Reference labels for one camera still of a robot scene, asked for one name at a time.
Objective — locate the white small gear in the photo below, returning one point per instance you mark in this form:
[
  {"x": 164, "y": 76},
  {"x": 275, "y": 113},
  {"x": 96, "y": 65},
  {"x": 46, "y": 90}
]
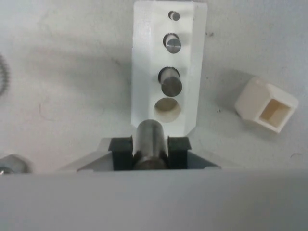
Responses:
[{"x": 3, "y": 74}]

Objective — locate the metal bolt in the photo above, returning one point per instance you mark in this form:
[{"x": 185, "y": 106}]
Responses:
[{"x": 14, "y": 163}]

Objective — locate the medium metal round peg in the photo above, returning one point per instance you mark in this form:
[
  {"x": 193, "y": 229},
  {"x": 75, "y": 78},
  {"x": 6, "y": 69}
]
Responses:
[{"x": 173, "y": 45}]

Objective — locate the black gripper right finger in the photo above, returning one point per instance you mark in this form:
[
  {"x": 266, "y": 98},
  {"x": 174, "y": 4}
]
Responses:
[{"x": 177, "y": 154}]

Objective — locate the thick metal round peg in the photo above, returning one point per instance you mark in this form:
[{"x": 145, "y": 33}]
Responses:
[{"x": 171, "y": 86}]

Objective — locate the small metal round peg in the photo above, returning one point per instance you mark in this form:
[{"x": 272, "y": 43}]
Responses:
[{"x": 175, "y": 16}]

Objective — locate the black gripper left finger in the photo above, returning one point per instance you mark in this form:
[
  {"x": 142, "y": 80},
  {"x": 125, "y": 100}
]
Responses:
[{"x": 120, "y": 154}]

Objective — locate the large metal round peg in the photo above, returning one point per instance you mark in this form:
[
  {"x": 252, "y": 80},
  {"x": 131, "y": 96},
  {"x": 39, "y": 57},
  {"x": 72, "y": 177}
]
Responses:
[{"x": 149, "y": 142}]

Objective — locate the white round peg holder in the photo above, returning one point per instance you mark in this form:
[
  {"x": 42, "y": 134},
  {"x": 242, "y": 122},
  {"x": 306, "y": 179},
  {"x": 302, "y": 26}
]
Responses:
[{"x": 144, "y": 72}]

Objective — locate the small white square-hole holder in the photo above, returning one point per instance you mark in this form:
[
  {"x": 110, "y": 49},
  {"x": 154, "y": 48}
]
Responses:
[{"x": 250, "y": 96}]

